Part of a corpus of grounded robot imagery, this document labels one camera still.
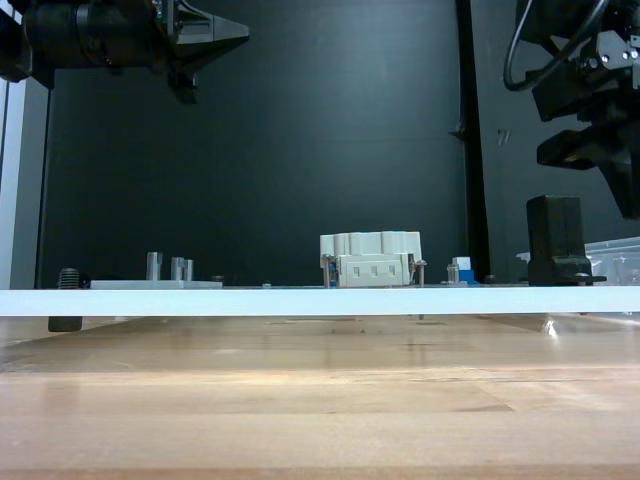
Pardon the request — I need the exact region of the grey connector hub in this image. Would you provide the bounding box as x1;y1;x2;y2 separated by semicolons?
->
319;230;429;289

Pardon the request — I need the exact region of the clear plastic tub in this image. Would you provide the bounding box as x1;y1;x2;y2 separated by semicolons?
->
516;237;640;287

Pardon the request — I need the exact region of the blue white terminal block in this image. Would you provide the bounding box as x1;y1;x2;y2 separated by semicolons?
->
451;256;477;286

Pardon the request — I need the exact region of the grey metal plate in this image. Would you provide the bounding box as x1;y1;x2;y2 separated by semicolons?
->
89;278;224;290

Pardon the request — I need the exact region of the white board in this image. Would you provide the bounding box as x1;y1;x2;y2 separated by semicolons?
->
0;287;640;317

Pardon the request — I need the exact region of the black board foot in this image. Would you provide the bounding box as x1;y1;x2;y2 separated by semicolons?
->
47;315;83;333

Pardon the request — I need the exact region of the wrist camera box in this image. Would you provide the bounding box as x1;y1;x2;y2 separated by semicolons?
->
532;74;601;125

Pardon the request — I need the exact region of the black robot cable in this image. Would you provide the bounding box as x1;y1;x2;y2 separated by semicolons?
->
502;0;609;94

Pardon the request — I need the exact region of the black vertical post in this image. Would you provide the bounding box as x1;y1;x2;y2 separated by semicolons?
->
448;0;491;282

